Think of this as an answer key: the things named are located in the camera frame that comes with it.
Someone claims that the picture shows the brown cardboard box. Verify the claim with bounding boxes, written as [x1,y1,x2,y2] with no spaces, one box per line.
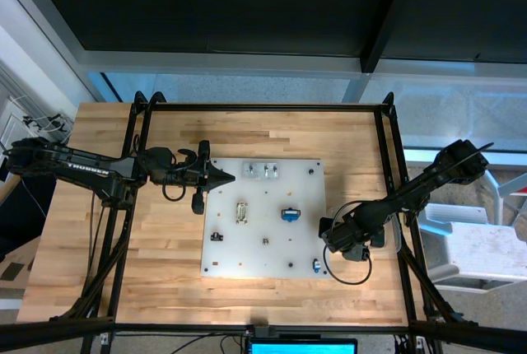
[0,235,42,290]

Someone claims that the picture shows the grey metal chair frame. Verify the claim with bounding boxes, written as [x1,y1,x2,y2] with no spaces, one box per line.
[483,162,527,224]

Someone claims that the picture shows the black table camera box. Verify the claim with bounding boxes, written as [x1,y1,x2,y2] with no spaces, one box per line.
[251,320,271,339]

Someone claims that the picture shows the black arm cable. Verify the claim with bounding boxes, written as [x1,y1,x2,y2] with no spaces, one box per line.
[161,180,187,203]
[322,242,374,286]

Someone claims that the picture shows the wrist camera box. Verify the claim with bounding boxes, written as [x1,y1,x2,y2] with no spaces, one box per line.
[341,245,371,263]

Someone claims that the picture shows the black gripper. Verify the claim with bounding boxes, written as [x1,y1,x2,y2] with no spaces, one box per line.
[319,214,389,254]
[176,140,236,216]

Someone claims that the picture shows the white board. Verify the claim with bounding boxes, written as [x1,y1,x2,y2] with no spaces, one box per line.
[200,157,332,280]

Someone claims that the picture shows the white plastic step stool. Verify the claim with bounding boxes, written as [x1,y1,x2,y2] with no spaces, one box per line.
[426,203,527,294]

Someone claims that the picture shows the black wall pillar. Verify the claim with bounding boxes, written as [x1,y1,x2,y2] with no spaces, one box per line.
[360,0,413,74]

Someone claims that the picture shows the clear plastic tub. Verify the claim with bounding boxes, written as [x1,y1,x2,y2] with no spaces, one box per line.
[327,204,403,254]

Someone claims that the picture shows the screen with blue edge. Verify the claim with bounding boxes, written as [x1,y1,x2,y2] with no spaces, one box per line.
[245,338,358,354]

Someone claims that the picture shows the black metal frame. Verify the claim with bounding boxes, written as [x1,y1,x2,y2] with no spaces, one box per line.
[0,90,527,354]

